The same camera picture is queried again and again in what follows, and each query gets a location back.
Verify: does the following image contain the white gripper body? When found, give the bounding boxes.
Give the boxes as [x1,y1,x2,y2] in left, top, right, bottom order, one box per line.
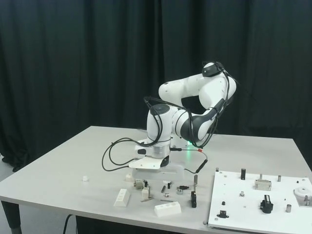
[131,165,184,183]

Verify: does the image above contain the black and silver round plug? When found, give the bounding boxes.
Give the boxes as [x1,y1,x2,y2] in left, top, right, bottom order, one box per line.
[176,185,190,196]

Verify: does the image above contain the white peg holder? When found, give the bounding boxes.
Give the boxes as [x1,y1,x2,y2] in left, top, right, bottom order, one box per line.
[154,201,182,217]
[113,188,131,208]

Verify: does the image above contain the white task board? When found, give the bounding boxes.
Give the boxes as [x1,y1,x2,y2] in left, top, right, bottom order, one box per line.
[203,167,312,231]

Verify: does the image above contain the white large gear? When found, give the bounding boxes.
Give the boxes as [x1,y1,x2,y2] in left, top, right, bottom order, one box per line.
[293,186,311,199]

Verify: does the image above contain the black table leg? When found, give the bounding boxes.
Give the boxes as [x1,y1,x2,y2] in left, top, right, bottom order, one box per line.
[1,201,20,234]

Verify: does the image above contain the black curtain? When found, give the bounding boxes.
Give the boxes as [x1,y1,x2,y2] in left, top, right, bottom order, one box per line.
[0,0,312,173]

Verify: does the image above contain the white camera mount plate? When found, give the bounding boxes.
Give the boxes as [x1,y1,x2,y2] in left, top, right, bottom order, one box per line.
[128,157,169,169]

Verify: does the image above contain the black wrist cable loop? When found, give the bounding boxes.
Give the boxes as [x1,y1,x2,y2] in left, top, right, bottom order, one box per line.
[101,137,147,172]

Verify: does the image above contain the black cable under table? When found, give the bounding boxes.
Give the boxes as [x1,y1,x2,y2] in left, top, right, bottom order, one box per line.
[64,214,79,234]

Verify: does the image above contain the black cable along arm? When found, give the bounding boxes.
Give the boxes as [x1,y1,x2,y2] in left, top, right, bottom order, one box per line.
[143,62,246,149]

